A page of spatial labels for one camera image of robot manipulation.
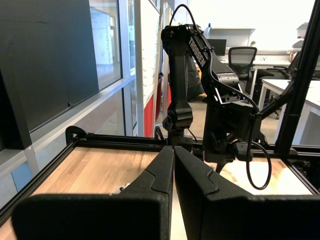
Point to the black office chair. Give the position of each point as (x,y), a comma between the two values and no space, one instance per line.
(277,71)
(241,60)

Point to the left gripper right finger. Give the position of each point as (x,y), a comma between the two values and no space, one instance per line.
(237,217)

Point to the white office desk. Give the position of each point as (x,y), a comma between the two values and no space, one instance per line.
(275,83)

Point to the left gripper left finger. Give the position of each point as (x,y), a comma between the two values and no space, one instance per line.
(100,217)

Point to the black computer monitor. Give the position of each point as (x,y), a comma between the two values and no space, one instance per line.
(216,47)

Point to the red partition panel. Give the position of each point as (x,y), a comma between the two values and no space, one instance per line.
(148,115)

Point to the black screw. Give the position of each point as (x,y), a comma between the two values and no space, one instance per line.
(121,188)

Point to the black metal frame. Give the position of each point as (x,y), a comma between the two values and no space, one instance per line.
(297,100)

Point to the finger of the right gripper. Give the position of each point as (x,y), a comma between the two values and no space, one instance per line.
(222,165)

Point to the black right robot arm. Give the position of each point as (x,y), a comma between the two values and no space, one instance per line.
(178,75)

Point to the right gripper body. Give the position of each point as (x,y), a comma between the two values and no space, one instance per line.
(225,125)

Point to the white wall shelf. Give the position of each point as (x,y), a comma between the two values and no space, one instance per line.
(232,31)

